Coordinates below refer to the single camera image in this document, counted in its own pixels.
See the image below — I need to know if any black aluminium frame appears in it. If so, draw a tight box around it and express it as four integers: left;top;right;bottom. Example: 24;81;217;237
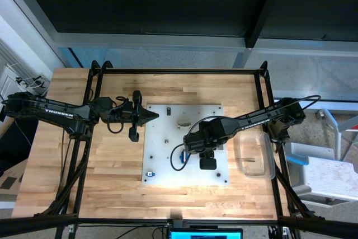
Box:
0;59;358;239

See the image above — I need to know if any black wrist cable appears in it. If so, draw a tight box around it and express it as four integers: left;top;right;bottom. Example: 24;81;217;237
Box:
171;115;224;172

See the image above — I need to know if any brown cardboard sheet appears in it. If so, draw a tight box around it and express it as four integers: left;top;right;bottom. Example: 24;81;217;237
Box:
0;159;29;195

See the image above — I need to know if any white chair frame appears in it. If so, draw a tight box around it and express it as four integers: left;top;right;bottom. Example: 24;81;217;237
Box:
315;107;358;164

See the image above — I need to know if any blue round holder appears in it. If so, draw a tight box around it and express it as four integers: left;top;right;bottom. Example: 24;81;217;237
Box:
178;149;189;165

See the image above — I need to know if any white step stool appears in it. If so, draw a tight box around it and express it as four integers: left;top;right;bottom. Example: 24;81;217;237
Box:
290;154;358;209

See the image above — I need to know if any black right elbow cable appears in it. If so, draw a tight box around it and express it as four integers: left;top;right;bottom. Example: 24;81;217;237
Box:
290;95;322;113

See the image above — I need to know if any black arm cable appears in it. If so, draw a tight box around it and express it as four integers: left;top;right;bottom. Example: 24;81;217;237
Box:
107;96;126;134

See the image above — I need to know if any white task board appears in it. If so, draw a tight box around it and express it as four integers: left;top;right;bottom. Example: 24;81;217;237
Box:
142;104;230;186

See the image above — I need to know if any blue lit screen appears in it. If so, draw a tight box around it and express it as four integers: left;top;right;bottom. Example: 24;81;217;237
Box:
167;227;243;239

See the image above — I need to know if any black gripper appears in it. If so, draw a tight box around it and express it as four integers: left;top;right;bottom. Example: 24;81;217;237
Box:
195;145;222;159
123;90;160;143

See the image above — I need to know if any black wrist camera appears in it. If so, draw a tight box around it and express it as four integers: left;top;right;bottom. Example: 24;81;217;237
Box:
199;157;218;171

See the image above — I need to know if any clear plastic tub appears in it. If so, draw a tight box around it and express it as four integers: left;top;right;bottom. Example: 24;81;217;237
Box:
237;131;276;180

